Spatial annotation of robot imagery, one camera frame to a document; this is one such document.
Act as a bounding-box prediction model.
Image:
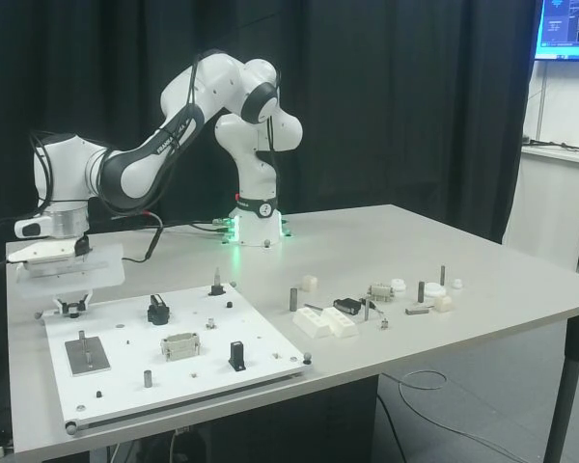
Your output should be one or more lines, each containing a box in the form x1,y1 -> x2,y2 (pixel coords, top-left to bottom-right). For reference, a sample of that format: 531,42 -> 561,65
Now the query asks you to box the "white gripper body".
15,242 -> 127,297

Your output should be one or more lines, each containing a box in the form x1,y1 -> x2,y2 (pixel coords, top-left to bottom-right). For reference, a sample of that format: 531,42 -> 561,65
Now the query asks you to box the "flat white mounting plate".
6,240 -> 86,265

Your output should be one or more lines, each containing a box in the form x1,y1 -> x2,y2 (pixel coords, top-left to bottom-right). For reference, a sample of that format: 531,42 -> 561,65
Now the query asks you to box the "white task board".
32,282 -> 316,435

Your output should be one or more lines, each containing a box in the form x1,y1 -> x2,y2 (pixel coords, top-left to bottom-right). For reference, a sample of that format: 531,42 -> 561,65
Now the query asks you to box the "large white holder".
291,309 -> 332,340
320,308 -> 360,340

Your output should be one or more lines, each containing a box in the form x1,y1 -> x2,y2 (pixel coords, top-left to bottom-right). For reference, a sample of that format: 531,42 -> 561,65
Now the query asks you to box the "black cabinet under table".
192,373 -> 383,463

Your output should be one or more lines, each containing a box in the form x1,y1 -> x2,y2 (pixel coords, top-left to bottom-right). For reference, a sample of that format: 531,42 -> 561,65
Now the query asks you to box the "black D-SUB plug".
332,297 -> 361,317

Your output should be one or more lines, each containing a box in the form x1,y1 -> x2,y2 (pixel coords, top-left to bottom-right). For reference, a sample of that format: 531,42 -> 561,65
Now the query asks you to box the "grey waterproof plug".
367,283 -> 394,303

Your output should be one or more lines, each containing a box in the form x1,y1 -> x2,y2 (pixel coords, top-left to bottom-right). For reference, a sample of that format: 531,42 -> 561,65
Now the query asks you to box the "black curtain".
0,0 -> 546,438

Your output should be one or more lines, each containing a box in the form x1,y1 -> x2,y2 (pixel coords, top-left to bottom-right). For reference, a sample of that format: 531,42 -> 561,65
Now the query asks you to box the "white cabinet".
503,144 -> 579,281

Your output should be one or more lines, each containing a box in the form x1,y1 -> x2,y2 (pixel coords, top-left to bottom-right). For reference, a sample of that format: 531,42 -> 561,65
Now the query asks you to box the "black table leg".
543,308 -> 579,463

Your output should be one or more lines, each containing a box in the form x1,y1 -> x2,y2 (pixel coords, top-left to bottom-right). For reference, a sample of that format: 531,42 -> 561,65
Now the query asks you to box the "blue screen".
534,0 -> 579,62

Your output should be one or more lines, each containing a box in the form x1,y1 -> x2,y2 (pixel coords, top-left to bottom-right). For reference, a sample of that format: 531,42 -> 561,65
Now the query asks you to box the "silver wrist ring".
44,205 -> 90,241

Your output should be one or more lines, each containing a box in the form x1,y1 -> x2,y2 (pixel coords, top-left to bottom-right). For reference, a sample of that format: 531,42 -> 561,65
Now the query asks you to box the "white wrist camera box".
14,217 -> 54,239

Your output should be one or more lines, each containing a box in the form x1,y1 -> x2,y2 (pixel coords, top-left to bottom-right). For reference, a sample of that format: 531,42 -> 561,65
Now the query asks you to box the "thin black rod on wire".
109,208 -> 166,266

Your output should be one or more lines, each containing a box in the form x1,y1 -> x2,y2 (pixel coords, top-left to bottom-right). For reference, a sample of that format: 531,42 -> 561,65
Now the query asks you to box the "black cable over wrist link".
28,128 -> 55,209

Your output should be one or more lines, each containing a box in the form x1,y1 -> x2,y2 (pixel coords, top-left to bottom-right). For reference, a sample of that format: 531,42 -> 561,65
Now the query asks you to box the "black base cable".
163,218 -> 236,241

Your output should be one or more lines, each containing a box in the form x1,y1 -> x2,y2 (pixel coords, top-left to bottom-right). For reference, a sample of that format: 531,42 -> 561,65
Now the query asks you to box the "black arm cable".
184,49 -> 209,127

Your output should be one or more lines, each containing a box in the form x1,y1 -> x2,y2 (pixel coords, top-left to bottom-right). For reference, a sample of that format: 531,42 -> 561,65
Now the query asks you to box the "thin black cable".
257,81 -> 288,154

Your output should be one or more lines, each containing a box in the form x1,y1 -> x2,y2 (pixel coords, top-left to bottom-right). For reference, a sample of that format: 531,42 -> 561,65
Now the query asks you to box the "grey floor cable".
377,368 -> 562,463

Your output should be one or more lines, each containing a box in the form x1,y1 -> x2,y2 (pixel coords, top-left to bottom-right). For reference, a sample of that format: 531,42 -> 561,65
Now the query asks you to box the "black cable on cabinet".
520,136 -> 579,158

